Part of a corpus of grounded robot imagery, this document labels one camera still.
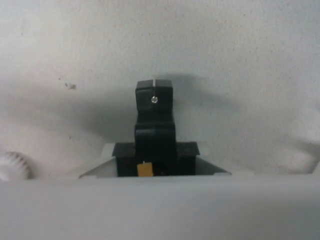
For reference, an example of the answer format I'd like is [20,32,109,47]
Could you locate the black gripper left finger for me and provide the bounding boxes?
[78,142,137,179]

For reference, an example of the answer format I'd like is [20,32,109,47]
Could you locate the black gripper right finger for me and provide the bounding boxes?
[174,141,231,176]

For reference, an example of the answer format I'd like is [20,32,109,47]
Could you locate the white medium gear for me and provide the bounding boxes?
[0,151,32,181]

